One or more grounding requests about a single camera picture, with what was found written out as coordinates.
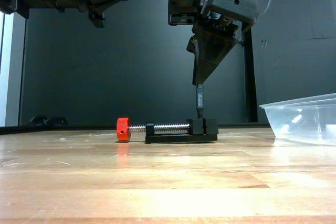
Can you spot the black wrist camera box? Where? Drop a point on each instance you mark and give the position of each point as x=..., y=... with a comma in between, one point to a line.
x=183, y=9

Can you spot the orange clamp knob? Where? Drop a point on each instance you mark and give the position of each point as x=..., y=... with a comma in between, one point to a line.
x=123, y=129

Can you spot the silver threaded clamp screw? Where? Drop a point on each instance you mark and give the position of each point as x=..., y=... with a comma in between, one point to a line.
x=168, y=127

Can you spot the clear plastic container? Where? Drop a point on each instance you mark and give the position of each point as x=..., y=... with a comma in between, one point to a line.
x=278, y=119

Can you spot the black labelled USB-C socket stick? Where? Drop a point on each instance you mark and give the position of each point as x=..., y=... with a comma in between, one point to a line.
x=199, y=102

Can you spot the black clamp vise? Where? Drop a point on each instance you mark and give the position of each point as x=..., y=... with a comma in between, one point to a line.
x=204, y=129

